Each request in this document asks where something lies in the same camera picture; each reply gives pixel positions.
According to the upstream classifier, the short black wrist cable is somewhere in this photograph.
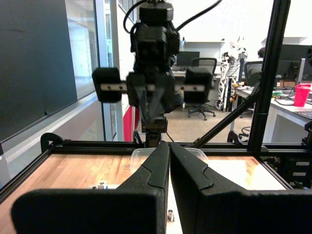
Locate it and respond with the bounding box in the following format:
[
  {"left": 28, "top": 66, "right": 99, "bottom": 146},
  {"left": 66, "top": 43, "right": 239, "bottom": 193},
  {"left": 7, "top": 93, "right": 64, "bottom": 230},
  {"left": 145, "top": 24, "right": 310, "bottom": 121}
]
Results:
[{"left": 123, "top": 0, "right": 147, "bottom": 35}]

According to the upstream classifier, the white lattice robot figure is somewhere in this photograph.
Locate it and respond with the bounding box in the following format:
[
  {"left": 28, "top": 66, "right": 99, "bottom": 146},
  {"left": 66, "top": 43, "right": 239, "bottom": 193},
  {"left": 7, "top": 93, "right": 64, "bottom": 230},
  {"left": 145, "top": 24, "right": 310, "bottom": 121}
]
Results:
[{"left": 215, "top": 36, "right": 248, "bottom": 112}]

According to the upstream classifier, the small blue white connector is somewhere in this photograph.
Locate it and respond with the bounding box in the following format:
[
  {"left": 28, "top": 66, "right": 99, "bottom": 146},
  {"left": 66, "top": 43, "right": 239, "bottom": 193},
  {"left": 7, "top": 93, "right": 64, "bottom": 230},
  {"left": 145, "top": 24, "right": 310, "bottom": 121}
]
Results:
[{"left": 88, "top": 180, "right": 110, "bottom": 190}]

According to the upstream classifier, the black box with white labels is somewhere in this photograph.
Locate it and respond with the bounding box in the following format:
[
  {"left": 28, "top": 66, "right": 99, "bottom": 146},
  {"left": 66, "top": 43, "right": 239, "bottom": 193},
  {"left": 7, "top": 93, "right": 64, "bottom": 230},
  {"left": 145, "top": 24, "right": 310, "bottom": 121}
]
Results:
[{"left": 258, "top": 156, "right": 312, "bottom": 191}]

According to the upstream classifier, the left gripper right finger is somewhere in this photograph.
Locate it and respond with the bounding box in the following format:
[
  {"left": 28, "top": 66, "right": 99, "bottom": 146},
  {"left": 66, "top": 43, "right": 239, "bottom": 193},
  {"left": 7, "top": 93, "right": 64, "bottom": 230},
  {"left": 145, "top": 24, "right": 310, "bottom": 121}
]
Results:
[{"left": 170, "top": 142, "right": 312, "bottom": 234}]

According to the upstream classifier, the white shelf desk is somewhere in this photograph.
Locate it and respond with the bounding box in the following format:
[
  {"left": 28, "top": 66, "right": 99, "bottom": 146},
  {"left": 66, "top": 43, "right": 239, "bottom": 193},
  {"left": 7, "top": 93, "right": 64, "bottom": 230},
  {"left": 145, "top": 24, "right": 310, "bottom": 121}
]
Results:
[{"left": 182, "top": 40, "right": 226, "bottom": 74}]

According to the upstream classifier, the black keyboard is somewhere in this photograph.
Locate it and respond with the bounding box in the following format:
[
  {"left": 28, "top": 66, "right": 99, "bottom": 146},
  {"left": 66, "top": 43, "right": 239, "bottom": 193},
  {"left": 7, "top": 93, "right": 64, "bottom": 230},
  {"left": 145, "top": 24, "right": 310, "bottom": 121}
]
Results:
[{"left": 293, "top": 111, "right": 312, "bottom": 120}]

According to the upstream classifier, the red plastic bucket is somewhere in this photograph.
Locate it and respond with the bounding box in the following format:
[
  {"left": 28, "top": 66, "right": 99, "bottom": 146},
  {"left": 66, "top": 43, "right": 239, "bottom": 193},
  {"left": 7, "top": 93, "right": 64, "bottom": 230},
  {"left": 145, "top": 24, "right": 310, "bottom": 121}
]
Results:
[{"left": 293, "top": 83, "right": 312, "bottom": 108}]

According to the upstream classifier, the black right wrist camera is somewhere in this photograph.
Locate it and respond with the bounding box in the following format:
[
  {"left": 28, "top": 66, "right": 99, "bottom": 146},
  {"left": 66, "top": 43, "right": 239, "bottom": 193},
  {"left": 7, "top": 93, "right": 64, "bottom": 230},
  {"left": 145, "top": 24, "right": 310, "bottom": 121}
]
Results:
[{"left": 133, "top": 24, "right": 169, "bottom": 64}]

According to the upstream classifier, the small black monitor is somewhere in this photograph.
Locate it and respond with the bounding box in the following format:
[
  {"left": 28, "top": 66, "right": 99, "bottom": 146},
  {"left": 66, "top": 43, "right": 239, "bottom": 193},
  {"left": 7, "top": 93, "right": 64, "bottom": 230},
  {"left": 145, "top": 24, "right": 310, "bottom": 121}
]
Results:
[{"left": 177, "top": 51, "right": 200, "bottom": 67}]

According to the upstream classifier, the black right camera cable loop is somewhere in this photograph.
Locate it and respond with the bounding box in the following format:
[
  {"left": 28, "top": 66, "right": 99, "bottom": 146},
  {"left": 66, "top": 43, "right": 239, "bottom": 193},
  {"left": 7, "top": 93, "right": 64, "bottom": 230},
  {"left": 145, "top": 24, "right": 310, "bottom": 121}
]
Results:
[{"left": 175, "top": 0, "right": 223, "bottom": 31}]

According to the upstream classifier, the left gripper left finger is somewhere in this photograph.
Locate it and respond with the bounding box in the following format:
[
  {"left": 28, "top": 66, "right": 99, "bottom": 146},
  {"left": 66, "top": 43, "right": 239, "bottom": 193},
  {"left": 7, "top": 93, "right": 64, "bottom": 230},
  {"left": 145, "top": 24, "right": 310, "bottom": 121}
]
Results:
[{"left": 11, "top": 141, "right": 170, "bottom": 234}]

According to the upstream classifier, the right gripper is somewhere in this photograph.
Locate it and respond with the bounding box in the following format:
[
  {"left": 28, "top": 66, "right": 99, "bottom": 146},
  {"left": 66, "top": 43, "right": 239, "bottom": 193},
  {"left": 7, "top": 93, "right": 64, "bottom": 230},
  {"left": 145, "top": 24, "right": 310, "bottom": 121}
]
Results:
[{"left": 92, "top": 64, "right": 213, "bottom": 122}]

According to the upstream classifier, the black aluminium frame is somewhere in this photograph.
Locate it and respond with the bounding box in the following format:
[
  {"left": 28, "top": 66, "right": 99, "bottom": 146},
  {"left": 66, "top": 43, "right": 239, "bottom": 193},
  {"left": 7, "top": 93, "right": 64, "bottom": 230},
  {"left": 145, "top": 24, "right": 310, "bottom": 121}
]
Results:
[{"left": 0, "top": 0, "right": 312, "bottom": 203}]

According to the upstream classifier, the black mesh office chair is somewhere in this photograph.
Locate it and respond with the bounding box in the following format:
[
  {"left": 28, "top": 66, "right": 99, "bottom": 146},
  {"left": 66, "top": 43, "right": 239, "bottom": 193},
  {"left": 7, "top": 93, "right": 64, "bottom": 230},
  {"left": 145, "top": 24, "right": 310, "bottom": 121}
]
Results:
[{"left": 187, "top": 58, "right": 218, "bottom": 121}]

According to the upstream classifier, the wide black monitor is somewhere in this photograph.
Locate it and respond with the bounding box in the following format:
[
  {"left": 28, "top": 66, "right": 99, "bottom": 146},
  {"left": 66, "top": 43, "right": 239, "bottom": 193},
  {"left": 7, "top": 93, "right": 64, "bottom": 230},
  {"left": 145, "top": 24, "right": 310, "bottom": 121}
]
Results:
[{"left": 277, "top": 44, "right": 312, "bottom": 82}]

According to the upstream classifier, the red panel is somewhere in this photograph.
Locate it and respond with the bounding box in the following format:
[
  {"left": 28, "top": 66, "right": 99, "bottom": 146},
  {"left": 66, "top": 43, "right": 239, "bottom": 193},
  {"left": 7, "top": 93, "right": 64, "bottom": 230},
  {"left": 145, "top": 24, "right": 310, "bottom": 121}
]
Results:
[{"left": 122, "top": 104, "right": 142, "bottom": 142}]

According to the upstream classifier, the clear plastic tub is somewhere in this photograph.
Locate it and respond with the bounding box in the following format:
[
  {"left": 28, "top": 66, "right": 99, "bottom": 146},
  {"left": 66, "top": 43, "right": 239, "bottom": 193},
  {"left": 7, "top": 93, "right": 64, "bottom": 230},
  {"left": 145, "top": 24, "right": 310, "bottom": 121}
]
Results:
[{"left": 130, "top": 148, "right": 209, "bottom": 175}]

